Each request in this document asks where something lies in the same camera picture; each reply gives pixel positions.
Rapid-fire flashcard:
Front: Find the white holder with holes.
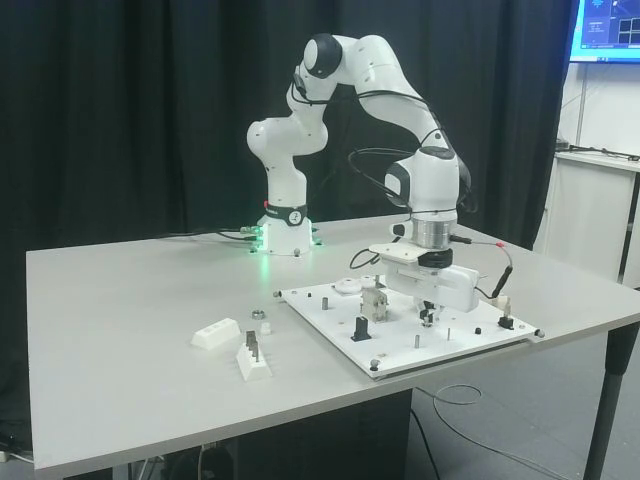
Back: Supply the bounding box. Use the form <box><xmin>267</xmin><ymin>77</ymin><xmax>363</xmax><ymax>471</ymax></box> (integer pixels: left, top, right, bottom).
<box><xmin>191</xmin><ymin>316</ymin><xmax>237</xmax><ymax>350</ymax></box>

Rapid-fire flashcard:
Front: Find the black curtain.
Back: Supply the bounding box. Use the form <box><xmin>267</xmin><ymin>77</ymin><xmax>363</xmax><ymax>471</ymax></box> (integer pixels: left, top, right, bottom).
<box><xmin>0</xmin><ymin>0</ymin><xmax>574</xmax><ymax>281</ymax></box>

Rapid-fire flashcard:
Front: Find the grey floor cable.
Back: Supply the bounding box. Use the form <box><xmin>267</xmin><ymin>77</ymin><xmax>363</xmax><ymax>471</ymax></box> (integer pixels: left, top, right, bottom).
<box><xmin>431</xmin><ymin>382</ymin><xmax>506</xmax><ymax>480</ymax></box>

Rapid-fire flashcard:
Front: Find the white peg holder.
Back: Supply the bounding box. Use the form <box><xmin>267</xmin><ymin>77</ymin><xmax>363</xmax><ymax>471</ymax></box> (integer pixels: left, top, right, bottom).
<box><xmin>234</xmin><ymin>344</ymin><xmax>275</xmax><ymax>384</ymax></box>

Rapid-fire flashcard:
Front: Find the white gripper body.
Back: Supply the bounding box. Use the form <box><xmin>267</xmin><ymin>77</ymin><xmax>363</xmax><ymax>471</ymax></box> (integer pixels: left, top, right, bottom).
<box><xmin>385</xmin><ymin>264</ymin><xmax>483</xmax><ymax>314</ymax></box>

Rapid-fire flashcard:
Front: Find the blue screen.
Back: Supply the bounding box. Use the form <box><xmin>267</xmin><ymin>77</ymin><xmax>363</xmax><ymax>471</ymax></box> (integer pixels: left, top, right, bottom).
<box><xmin>569</xmin><ymin>0</ymin><xmax>640</xmax><ymax>65</ymax></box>

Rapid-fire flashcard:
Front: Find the black base cable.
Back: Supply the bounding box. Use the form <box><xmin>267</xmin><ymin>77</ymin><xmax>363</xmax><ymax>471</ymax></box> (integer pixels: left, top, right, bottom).
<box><xmin>172</xmin><ymin>227</ymin><xmax>264</xmax><ymax>246</ymax></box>

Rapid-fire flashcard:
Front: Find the flat white mounting plate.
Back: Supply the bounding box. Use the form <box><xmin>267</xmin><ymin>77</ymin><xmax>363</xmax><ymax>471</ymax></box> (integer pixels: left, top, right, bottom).
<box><xmin>367</xmin><ymin>244</ymin><xmax>426</xmax><ymax>265</ymax></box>

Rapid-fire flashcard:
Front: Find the black wrist band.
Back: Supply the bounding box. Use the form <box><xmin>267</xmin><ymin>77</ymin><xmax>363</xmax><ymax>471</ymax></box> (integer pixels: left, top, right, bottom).
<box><xmin>418</xmin><ymin>248</ymin><xmax>455</xmax><ymax>269</ymax></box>

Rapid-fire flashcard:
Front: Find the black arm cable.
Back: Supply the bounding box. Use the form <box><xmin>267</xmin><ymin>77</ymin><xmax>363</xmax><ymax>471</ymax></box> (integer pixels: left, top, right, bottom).
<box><xmin>288</xmin><ymin>69</ymin><xmax>479</xmax><ymax>214</ymax></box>

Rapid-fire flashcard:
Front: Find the silver wrist ring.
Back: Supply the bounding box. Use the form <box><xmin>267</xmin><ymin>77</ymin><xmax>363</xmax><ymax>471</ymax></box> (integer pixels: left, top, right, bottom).
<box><xmin>412</xmin><ymin>217</ymin><xmax>454</xmax><ymax>249</ymax></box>

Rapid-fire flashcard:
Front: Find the white task board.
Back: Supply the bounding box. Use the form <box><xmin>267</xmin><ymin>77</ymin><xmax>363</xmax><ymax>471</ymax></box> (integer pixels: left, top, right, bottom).
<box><xmin>272</xmin><ymin>279</ymin><xmax>546</xmax><ymax>382</ymax></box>

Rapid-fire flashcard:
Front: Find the white cabinet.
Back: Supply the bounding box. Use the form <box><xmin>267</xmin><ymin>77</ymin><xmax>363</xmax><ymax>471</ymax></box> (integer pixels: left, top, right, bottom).
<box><xmin>532</xmin><ymin>149</ymin><xmax>640</xmax><ymax>290</ymax></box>

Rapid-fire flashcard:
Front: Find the grey table leg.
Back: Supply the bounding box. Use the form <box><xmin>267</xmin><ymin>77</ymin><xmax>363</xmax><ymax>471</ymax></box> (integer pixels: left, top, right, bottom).
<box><xmin>587</xmin><ymin>319</ymin><xmax>635</xmax><ymax>480</ymax></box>

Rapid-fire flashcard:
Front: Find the black camera cable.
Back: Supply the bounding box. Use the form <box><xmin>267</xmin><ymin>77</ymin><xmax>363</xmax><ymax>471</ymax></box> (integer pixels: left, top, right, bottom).
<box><xmin>349</xmin><ymin>248</ymin><xmax>381</xmax><ymax>274</ymax></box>

